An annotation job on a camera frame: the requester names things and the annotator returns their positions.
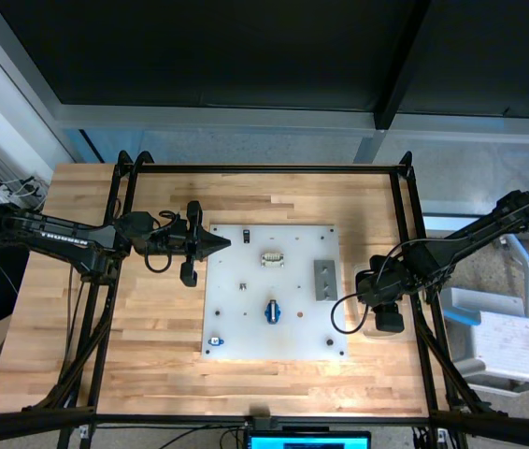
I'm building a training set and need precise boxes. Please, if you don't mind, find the white plastic board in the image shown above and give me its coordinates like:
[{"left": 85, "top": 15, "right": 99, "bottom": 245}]
[{"left": 200, "top": 224, "right": 350, "bottom": 361}]

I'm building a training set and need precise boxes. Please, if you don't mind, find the blue round holder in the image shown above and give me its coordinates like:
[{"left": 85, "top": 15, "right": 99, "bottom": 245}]
[{"left": 262, "top": 298, "right": 283, "bottom": 326}]

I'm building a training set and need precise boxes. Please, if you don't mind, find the blue laptop screen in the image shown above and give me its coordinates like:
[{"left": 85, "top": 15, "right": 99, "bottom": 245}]
[{"left": 244, "top": 429, "right": 372, "bottom": 449}]

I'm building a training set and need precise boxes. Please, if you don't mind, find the silver metal frame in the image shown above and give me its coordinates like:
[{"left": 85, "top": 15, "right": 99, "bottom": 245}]
[{"left": 0, "top": 0, "right": 529, "bottom": 166}]

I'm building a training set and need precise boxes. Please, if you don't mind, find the black metal table frame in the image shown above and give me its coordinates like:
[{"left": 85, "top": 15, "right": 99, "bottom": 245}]
[{"left": 0, "top": 149, "right": 529, "bottom": 449}]

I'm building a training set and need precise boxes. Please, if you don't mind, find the grey cylinder holder block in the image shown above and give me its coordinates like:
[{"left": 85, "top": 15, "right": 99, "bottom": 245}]
[{"left": 312, "top": 258, "right": 340, "bottom": 303}]

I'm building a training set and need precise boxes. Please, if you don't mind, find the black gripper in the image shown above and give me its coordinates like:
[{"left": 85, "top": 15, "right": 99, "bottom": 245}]
[
  {"left": 355, "top": 254, "right": 408, "bottom": 334},
  {"left": 170, "top": 199, "right": 233, "bottom": 287}
]

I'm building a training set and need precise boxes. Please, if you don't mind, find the beige connector housing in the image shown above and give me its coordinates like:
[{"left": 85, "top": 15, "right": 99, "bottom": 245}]
[{"left": 260, "top": 251, "right": 287, "bottom": 269}]

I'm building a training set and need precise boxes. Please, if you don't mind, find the black table-level camera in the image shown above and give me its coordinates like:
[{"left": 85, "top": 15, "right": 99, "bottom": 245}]
[{"left": 250, "top": 407, "right": 278, "bottom": 429}]

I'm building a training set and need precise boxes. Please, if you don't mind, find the black white cable bundle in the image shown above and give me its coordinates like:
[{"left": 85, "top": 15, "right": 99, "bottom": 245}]
[{"left": 0, "top": 175, "right": 46, "bottom": 200}]

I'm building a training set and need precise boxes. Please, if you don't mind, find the white step stool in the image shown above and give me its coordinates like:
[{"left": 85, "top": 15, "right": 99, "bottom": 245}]
[{"left": 441, "top": 285, "right": 529, "bottom": 398}]

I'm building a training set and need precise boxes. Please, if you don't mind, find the black overhead beam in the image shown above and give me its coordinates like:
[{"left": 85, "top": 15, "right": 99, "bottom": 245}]
[{"left": 374, "top": 0, "right": 432, "bottom": 131}]

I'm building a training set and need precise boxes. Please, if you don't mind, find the clear plastic tub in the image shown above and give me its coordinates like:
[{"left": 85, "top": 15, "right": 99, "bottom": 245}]
[{"left": 351, "top": 262, "right": 409, "bottom": 341}]

